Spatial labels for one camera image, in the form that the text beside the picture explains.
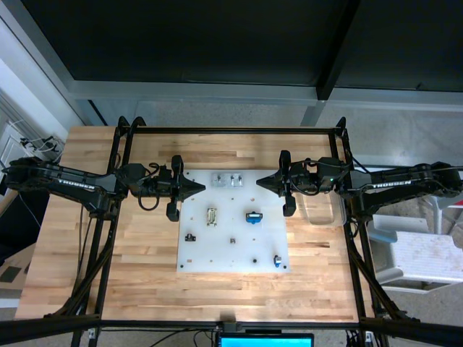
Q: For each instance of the white mounting board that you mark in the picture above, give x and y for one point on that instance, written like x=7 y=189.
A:
x=217 y=253

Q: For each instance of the white chair frame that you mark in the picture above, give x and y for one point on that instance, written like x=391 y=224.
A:
x=437 y=217

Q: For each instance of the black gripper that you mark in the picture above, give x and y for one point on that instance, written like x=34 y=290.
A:
x=176 y=162
x=285 y=160

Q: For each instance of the small black clamp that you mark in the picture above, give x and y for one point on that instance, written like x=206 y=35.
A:
x=190 y=238

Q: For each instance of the blue and black connector socket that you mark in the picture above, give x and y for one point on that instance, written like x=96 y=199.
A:
x=253 y=219

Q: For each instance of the black metal table frame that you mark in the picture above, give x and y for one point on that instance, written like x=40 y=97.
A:
x=231 y=130

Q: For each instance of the clear plastic tub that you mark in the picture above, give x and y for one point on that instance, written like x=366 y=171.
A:
x=322 y=213

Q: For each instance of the white plastic step stool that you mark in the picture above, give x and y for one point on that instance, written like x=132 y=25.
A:
x=419 y=253

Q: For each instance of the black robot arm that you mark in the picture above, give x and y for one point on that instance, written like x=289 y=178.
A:
x=390 y=186
x=72 y=180

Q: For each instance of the black foam pad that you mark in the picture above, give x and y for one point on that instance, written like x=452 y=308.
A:
x=10 y=274

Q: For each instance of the black room post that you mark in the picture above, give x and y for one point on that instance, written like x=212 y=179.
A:
x=336 y=54

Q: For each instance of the black camera box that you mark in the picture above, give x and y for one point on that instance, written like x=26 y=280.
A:
x=231 y=326

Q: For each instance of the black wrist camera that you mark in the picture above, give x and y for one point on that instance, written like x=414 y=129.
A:
x=302 y=171
x=165 y=173

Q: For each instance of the beige connector housing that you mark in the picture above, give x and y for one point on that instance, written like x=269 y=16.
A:
x=211 y=217

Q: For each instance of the blue lit screen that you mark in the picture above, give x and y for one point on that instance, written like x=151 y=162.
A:
x=266 y=341

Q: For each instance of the aluminium block with pins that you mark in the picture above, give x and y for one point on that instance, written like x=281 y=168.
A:
x=225 y=184

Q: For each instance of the grey metal partition frame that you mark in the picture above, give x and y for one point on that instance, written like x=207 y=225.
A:
x=181 y=90

